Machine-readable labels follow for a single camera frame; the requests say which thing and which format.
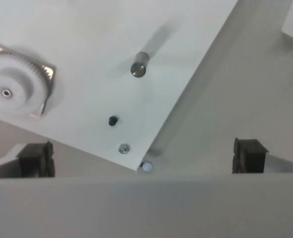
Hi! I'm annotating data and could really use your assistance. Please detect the white large gear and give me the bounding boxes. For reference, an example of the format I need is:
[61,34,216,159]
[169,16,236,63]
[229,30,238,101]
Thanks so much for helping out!
[0,53,49,117]

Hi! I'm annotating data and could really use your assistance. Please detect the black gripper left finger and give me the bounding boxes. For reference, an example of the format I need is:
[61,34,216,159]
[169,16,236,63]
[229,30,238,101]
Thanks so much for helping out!
[0,140,56,179]

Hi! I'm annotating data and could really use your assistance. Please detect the metal round peg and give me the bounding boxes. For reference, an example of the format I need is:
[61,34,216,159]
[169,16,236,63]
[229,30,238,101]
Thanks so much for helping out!
[130,51,150,79]

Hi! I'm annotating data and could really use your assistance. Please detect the white task board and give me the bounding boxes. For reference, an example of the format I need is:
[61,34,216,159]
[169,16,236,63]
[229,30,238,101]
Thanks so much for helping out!
[0,0,239,173]

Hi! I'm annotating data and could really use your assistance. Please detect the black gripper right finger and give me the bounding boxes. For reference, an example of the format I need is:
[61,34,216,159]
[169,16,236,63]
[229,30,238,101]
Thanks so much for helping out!
[232,137,293,174]

